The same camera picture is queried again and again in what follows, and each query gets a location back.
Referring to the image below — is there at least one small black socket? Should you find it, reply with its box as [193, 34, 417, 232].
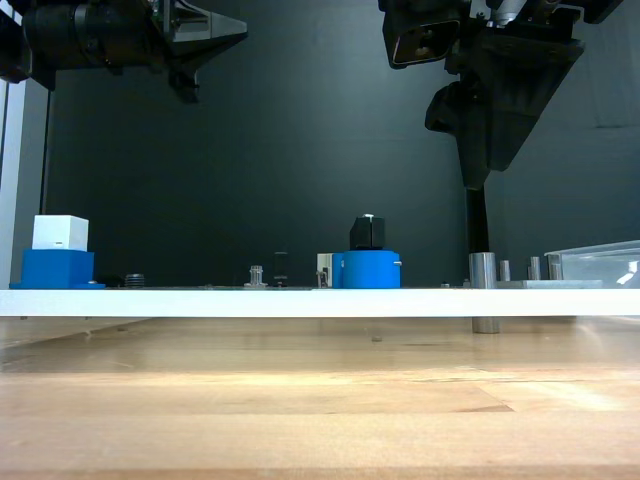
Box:
[273, 251, 291, 289]

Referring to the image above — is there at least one grey metal pin block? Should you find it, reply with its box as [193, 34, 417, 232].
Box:
[494, 278, 605, 290]

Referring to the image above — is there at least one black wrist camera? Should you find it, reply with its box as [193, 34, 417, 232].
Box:
[377, 0, 466, 70]

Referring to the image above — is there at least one clear plastic tub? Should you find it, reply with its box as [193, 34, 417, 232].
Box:
[543, 239, 640, 290]

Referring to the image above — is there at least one beige connector housing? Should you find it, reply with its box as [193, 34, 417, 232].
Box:
[315, 252, 346, 290]

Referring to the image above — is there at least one D-sub connector on blue mount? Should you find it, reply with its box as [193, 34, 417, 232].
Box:
[341, 213, 403, 290]

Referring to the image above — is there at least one small silver stud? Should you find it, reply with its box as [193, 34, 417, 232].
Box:
[243, 263, 270, 289]

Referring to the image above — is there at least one blue mount with white block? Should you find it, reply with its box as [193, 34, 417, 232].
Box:
[8, 214, 107, 291]

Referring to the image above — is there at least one grey aluminium post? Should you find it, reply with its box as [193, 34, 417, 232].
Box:
[0, 79, 50, 291]

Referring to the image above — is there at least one white taskboard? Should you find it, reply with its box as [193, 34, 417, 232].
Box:
[0, 285, 640, 319]

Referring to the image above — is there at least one steel 16mm cylinder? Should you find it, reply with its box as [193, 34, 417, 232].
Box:
[468, 252, 502, 335]

